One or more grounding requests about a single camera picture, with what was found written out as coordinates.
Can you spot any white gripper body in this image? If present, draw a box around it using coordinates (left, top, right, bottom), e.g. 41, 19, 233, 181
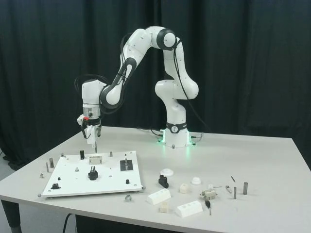
86, 125, 102, 146

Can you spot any long white peg holder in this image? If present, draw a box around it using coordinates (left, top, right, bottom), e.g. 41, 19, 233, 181
175, 200, 204, 218
145, 189, 172, 206

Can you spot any thin black rod red tag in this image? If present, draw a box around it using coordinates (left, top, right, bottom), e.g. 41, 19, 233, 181
82, 117, 89, 139

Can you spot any white task board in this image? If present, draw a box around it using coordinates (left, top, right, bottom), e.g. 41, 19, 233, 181
41, 150, 143, 199

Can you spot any black curtain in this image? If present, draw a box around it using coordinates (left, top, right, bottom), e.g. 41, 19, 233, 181
0, 0, 311, 163

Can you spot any dark table leg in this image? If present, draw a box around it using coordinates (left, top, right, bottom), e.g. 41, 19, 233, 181
0, 200, 19, 233

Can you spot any metal D-SUB plug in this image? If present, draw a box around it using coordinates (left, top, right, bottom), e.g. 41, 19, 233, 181
200, 189, 215, 201

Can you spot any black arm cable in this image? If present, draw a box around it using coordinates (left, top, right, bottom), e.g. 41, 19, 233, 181
120, 33, 137, 88
173, 36, 207, 145

